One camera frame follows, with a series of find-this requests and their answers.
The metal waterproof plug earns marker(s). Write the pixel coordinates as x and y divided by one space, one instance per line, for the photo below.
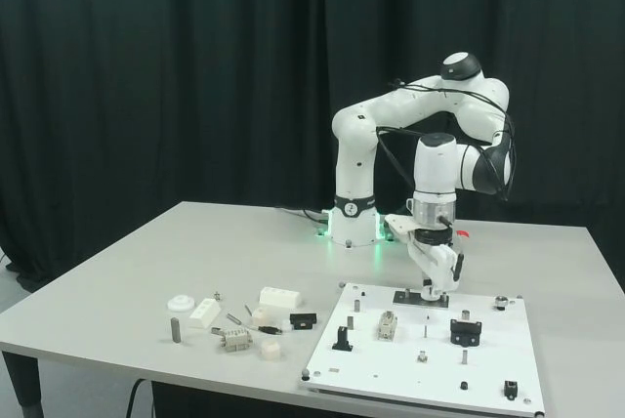
500 302

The white medium gear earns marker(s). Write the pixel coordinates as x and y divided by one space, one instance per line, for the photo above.
432 295

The white large gear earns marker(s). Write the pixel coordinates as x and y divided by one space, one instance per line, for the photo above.
180 304

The metal BNC plug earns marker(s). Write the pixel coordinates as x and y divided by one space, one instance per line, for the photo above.
423 355

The black table leg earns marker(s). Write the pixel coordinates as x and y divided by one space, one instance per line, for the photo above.
22 384

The small metal bolt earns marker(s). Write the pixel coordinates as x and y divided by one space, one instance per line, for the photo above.
217 296

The metal round peg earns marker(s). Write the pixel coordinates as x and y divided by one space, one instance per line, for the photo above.
233 319

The metal square peg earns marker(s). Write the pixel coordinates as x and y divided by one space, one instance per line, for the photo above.
175 330

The small white plug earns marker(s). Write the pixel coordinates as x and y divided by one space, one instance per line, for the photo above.
286 325

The black curtain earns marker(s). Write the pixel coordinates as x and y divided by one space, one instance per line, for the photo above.
146 47

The white task board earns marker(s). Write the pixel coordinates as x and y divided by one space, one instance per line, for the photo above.
390 369

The black D-SUB plug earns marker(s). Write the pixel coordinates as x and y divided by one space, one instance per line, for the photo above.
303 321

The small white holder block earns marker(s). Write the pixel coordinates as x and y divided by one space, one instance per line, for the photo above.
270 348
262 315

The beige multi-pin plug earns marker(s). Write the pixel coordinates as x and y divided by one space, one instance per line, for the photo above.
233 341

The thin black rod red tag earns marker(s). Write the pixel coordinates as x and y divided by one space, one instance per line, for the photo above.
457 266

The black USB plug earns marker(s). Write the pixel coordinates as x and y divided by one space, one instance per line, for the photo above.
268 330

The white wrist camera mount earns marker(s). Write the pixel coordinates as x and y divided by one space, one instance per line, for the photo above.
399 224

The long white peg holder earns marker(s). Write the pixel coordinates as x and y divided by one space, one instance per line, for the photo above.
280 297
204 314

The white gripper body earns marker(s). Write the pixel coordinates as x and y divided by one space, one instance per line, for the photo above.
437 264

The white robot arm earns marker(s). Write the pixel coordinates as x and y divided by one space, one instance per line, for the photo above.
351 144

